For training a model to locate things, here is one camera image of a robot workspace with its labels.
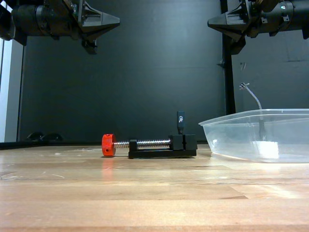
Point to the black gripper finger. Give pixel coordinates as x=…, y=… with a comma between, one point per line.
x=96, y=17
x=231, y=31
x=231, y=18
x=96, y=31

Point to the black USB-C socket adapter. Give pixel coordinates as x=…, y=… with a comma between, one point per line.
x=181, y=120

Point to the clear plastic tub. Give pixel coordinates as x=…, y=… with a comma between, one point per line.
x=229, y=135

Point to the small white block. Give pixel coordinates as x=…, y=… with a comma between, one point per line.
x=266, y=149

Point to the black vise with red knob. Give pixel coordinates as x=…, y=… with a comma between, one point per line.
x=154, y=153

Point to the black vertical post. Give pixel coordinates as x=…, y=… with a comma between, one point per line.
x=228, y=84

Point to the black metal table frame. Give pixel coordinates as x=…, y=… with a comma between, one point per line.
x=72, y=144

